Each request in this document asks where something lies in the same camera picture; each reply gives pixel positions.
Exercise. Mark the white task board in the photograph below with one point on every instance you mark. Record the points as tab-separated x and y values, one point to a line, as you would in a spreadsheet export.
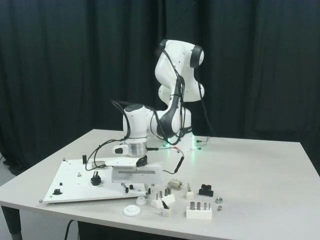
75	185

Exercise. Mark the thick metal round peg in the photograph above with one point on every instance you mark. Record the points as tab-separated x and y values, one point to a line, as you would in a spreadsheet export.
193	205
199	205

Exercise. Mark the white round peg holder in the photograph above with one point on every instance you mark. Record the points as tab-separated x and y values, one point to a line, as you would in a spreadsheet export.
199	214

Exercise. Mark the black USB plug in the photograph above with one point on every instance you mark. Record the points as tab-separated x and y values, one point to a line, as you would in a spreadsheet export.
165	204

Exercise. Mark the white large gear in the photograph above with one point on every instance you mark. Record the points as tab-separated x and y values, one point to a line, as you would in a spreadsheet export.
127	212

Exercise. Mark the small white box dark window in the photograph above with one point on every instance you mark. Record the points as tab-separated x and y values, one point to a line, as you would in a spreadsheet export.
120	149

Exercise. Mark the white medium gear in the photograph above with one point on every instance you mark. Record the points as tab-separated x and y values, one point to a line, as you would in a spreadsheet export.
141	201

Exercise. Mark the black curtains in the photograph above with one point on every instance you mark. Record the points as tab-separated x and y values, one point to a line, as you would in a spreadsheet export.
62	62

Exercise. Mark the thin metal square peg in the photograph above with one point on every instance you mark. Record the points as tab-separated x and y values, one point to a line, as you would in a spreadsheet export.
156	195

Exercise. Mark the thick metal square peg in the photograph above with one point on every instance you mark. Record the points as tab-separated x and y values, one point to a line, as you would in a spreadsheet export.
168	193

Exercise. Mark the small white plug holder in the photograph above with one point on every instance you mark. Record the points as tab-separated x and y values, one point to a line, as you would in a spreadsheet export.
189	195

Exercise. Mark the beige waterproof plug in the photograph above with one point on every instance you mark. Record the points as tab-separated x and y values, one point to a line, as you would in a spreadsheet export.
175	185

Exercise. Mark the black D-SUB plug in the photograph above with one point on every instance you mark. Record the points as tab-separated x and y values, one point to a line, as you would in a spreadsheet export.
205	191

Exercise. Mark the small metal bolt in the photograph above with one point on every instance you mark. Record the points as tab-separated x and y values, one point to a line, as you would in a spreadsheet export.
219	208

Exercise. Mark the grey Ethernet plug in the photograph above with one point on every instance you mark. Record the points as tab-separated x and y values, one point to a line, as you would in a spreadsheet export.
189	187

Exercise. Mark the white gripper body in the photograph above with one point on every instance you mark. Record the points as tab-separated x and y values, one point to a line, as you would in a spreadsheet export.
150	176

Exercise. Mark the white square peg holder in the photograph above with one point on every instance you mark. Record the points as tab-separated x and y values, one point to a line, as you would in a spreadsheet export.
165	201

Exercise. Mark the dark table leg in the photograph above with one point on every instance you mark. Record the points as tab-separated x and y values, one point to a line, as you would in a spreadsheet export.
11	222

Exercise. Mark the white holder with black plug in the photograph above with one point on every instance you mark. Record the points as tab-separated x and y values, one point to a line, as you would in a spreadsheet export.
167	213

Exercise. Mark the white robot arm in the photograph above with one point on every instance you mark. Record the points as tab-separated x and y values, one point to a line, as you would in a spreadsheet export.
175	57

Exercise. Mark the flat white plate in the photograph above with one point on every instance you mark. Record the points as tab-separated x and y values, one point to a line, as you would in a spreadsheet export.
122	164

